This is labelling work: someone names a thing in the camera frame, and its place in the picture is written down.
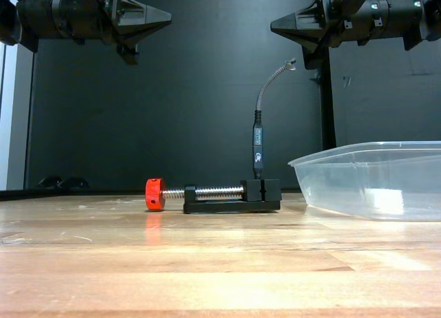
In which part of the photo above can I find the USB-C connector with braided cable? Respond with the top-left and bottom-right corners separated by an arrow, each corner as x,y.
253,58 -> 298,147

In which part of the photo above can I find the clear plastic tub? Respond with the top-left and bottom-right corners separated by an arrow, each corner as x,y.
287,140 -> 441,222

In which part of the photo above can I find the black clamp with orange knob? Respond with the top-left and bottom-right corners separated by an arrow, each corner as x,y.
144,178 -> 282,215

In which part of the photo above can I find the small white block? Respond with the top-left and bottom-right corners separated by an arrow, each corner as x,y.
364,188 -> 404,218

